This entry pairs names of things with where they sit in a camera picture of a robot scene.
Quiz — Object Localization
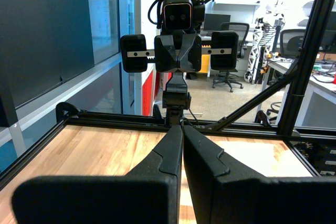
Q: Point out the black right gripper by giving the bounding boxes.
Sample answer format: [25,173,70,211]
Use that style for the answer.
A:
[120,28,239,73]

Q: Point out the grey mesh office chair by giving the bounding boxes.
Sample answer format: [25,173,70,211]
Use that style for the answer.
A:
[266,28,308,120]

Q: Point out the red and white cabinet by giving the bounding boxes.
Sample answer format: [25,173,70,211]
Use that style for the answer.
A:
[141,63,161,116]

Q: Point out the black computer monitor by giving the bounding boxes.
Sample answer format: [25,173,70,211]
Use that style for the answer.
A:
[203,13,232,32]

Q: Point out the black office chair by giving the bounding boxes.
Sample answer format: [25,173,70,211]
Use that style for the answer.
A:
[212,22,250,93]

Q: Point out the black curved frame bracket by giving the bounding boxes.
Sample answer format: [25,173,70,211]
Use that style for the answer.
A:
[55,102,81,120]
[256,110,271,126]

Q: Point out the black aluminium table frame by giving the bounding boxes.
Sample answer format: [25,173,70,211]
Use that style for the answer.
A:
[0,0,336,190]

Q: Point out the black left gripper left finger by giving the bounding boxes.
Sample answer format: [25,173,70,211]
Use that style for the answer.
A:
[12,124,183,224]

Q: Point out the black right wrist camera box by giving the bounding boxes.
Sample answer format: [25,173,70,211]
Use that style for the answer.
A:
[162,0,195,31]

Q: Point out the white lattice stand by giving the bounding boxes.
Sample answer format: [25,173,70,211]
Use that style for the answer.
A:
[244,0,287,83]

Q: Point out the white office desk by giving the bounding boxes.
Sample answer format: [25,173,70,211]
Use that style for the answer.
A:
[261,56,336,130]

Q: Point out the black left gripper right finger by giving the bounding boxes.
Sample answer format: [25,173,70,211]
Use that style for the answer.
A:
[183,125,336,224]

